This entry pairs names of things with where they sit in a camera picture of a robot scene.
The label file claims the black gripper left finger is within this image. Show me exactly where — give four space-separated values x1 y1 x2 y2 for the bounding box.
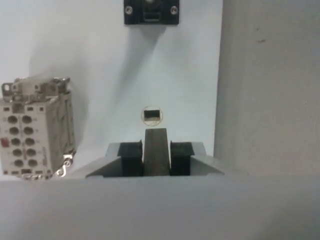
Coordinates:
85 140 144 179

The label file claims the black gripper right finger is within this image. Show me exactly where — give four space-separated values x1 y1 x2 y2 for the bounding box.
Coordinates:
170 140 225 178

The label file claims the metal square peg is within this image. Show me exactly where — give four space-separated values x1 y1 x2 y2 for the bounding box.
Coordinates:
142 127 172 177

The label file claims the white task board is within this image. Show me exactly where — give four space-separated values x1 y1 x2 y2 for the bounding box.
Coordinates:
0 0 223 181

